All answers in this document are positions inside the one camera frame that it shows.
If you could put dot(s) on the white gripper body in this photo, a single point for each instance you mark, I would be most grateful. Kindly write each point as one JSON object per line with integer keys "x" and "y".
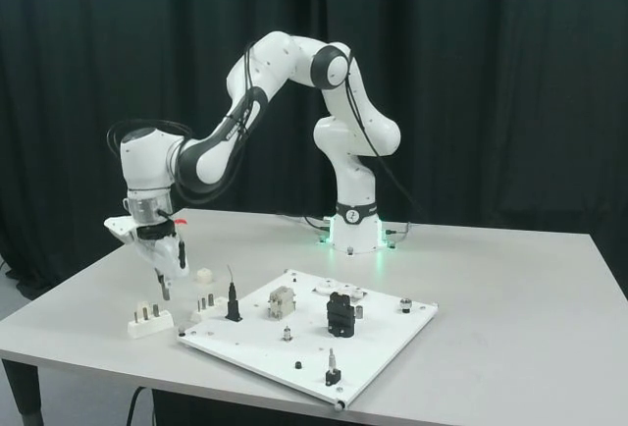
{"x": 169, "y": 256}

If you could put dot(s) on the metal square peg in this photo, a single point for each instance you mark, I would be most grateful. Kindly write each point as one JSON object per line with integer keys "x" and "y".
{"x": 167, "y": 293}
{"x": 155, "y": 310}

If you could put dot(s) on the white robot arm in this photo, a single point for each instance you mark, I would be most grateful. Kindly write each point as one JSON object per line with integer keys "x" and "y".
{"x": 353, "y": 185}

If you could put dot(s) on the metal round peg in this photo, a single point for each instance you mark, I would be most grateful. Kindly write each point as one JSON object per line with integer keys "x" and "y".
{"x": 359, "y": 311}
{"x": 201, "y": 303}
{"x": 209, "y": 301}

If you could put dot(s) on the long white peg holder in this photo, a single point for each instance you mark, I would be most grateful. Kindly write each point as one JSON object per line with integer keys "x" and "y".
{"x": 149, "y": 328}

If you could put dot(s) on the short white peg holder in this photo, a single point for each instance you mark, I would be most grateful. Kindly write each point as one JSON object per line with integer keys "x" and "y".
{"x": 208, "y": 312}

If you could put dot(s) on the small white cube holder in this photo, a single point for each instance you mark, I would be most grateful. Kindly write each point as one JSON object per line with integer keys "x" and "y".
{"x": 205, "y": 276}

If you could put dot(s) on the tall black plug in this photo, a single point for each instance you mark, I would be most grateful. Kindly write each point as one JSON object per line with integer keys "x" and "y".
{"x": 233, "y": 303}

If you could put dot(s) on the metal BNC plug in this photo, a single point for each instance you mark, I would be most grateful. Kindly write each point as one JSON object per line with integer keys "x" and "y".
{"x": 285, "y": 336}

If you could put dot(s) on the white task board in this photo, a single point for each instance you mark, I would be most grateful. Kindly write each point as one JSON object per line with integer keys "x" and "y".
{"x": 275, "y": 372}

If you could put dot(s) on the white large gear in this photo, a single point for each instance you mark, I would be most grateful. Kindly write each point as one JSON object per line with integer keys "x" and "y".
{"x": 325, "y": 288}

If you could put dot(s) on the dark table leg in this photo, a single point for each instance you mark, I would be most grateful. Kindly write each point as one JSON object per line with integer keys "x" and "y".
{"x": 19, "y": 391}

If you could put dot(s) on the black D-SUB plug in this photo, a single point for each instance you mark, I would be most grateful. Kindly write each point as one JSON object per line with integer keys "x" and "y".
{"x": 341, "y": 315}

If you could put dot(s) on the white medium gear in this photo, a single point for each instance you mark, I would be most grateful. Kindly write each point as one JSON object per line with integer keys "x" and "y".
{"x": 355, "y": 292}

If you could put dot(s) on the black curtain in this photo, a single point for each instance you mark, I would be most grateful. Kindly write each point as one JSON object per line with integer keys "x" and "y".
{"x": 73, "y": 53}

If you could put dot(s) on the metal bolt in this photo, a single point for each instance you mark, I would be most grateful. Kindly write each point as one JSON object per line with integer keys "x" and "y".
{"x": 405, "y": 305}

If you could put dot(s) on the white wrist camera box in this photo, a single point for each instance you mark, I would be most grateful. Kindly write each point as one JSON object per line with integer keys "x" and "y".
{"x": 120, "y": 227}

